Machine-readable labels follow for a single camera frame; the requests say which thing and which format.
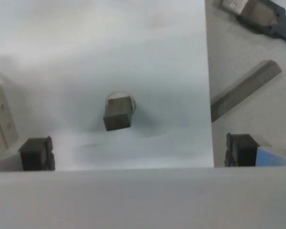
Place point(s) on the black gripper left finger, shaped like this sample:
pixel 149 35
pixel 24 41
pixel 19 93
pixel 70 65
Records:
pixel 37 155

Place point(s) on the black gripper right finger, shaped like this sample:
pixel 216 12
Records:
pixel 242 152

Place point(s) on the metal square peg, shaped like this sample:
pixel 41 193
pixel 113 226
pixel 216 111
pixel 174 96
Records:
pixel 118 115
pixel 245 89

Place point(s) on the black USB plug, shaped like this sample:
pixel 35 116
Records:
pixel 259 16

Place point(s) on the white task board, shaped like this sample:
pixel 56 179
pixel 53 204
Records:
pixel 109 47

